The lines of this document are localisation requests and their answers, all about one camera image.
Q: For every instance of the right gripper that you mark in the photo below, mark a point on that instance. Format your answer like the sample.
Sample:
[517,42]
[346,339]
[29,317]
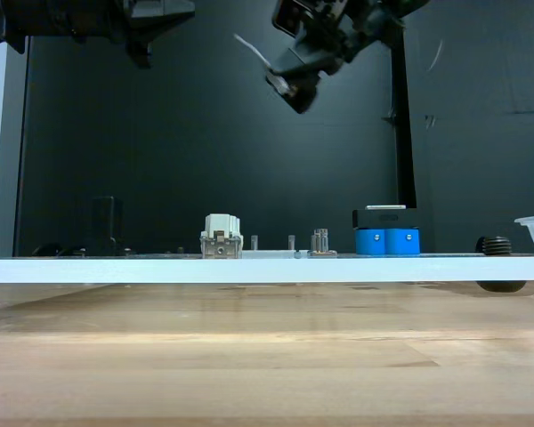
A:
[365,22]

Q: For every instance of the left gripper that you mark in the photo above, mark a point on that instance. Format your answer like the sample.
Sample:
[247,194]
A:
[93,18]

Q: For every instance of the beige many-pin connector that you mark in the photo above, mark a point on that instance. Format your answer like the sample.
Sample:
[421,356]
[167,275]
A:
[220,238]

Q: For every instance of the black block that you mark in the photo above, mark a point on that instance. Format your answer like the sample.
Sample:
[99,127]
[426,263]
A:
[382,219]

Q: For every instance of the short steel peg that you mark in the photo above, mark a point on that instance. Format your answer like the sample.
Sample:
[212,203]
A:
[291,242]
[254,242]

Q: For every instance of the threaded steel stud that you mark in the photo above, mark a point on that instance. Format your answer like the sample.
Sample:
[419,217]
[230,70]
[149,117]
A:
[321,242]

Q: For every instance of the blue socket block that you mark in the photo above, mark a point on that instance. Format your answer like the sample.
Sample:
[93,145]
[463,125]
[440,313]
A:
[369,242]
[402,242]

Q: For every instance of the white task board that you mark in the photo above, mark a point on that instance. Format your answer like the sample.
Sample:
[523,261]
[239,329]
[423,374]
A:
[267,270]

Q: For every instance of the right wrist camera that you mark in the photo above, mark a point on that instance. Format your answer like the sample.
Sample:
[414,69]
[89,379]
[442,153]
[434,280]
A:
[289,15]

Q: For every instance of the black frame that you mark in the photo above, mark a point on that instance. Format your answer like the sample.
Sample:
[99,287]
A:
[402,133]

